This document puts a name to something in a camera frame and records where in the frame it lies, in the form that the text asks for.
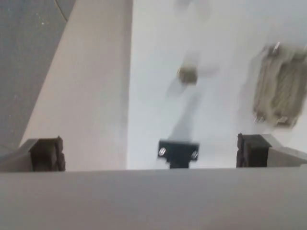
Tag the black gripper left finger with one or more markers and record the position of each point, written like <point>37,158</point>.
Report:
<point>45,155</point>

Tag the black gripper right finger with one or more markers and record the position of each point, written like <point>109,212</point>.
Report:
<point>251,153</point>

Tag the black USB plug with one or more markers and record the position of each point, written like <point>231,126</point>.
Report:
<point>179,164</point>

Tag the white task board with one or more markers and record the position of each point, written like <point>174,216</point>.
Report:
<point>227,95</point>

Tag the metal square peg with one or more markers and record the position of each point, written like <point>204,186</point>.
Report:
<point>188,75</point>

